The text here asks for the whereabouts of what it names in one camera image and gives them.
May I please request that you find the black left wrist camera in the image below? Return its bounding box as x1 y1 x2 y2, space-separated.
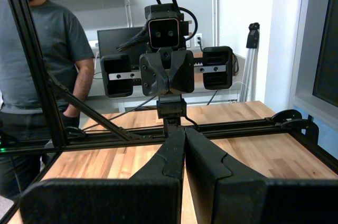
144 3 190 50

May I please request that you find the black braided cable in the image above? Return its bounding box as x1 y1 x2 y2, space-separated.
116 27 149 53

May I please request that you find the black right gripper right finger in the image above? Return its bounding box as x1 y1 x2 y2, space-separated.
185 128 338 224

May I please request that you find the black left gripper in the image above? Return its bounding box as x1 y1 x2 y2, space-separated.
100 46 233 98

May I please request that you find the white wall conduit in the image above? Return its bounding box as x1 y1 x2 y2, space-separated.
211 0 219 46

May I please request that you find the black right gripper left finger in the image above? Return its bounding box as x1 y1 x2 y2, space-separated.
20 128 185 224

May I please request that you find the black camera cable loop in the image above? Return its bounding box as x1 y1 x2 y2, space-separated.
179 6 199 40

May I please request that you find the person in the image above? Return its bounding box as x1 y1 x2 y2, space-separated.
0 0 96 203

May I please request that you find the aluminium extrusion stand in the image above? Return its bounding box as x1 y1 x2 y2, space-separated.
239 22 261 103

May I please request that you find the black computer monitor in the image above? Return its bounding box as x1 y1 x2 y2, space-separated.
97 27 148 60

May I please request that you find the white desk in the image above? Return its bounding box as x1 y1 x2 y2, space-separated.
86 49 246 114

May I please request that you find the black aluminium frame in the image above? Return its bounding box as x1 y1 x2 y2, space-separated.
0 0 338 221

